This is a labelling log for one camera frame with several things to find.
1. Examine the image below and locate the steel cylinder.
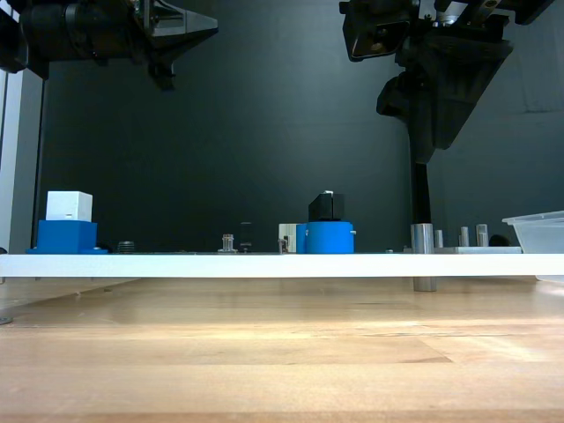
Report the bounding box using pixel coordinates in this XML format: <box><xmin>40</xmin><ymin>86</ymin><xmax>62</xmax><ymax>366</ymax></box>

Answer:
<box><xmin>409</xmin><ymin>222</ymin><xmax>438</xmax><ymax>293</ymax></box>

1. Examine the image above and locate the white taskboard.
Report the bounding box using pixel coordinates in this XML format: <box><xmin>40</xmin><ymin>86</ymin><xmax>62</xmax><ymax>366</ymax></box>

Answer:
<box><xmin>0</xmin><ymin>250</ymin><xmax>564</xmax><ymax>280</ymax></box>

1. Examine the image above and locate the black D-sub connector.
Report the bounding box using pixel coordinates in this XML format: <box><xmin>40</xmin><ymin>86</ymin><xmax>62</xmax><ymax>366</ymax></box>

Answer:
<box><xmin>307</xmin><ymin>189</ymin><xmax>346</xmax><ymax>223</ymax></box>

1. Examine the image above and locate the grey metal plate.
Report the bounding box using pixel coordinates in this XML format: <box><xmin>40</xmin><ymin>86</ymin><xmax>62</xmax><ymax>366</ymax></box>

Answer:
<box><xmin>402</xmin><ymin>245</ymin><xmax>525</xmax><ymax>256</ymax></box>

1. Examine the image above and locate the clear plastic tub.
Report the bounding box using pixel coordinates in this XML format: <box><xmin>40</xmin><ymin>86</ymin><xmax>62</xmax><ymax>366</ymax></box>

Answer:
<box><xmin>501</xmin><ymin>211</ymin><xmax>564</xmax><ymax>284</ymax></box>

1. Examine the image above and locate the grey multi-pin connector housing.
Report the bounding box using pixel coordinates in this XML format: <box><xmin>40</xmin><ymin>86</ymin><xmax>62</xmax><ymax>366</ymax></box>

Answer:
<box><xmin>278</xmin><ymin>222</ymin><xmax>307</xmax><ymax>256</ymax></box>

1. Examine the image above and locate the white connector block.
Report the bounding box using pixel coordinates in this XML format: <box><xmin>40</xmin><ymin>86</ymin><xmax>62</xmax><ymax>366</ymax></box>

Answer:
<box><xmin>45</xmin><ymin>189</ymin><xmax>94</xmax><ymax>224</ymax></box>

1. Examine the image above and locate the small black socket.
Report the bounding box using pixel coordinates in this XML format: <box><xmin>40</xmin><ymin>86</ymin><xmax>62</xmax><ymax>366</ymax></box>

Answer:
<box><xmin>239</xmin><ymin>220</ymin><xmax>256</xmax><ymax>254</ymax></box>

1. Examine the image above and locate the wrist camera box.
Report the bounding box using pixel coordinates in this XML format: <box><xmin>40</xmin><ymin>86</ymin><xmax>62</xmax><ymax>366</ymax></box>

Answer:
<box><xmin>338</xmin><ymin>0</ymin><xmax>413</xmax><ymax>63</ymax></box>

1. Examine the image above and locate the blue round connector mount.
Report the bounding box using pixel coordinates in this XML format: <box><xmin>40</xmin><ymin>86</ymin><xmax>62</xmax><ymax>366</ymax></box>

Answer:
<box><xmin>295</xmin><ymin>220</ymin><xmax>358</xmax><ymax>256</ymax></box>

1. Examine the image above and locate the blue square mount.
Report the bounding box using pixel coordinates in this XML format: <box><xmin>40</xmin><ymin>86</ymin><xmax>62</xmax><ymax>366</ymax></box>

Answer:
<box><xmin>25</xmin><ymin>219</ymin><xmax>109</xmax><ymax>256</ymax></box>

